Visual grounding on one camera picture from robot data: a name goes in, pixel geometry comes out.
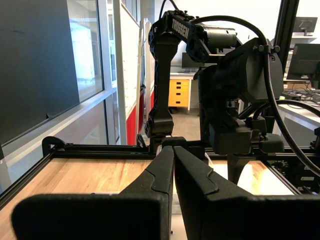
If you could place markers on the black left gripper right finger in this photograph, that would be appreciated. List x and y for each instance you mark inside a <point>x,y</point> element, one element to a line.
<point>250,220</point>

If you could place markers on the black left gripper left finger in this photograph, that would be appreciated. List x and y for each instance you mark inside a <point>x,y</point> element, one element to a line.
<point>87,220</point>

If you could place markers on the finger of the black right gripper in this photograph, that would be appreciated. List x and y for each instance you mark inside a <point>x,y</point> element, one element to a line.
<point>233,167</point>

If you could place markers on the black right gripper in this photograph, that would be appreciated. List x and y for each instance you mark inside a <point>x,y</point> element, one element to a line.
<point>262,70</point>

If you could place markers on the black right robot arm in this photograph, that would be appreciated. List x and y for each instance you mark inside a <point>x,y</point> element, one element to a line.
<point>163,87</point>

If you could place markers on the black computer monitor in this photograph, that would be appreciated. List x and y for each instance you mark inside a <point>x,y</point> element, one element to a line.
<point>305,65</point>
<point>306,23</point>
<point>187,61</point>

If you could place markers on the white office desk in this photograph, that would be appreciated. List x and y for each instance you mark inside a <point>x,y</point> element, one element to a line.
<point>305,121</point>

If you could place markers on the yellow drawer cabinet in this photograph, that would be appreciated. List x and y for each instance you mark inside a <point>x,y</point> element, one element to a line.
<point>178,92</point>

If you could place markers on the white red partition panel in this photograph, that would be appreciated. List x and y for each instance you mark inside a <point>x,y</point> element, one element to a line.
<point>130,62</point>

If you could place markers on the black aluminium table frame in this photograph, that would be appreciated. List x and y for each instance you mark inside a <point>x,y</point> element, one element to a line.
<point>100,150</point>

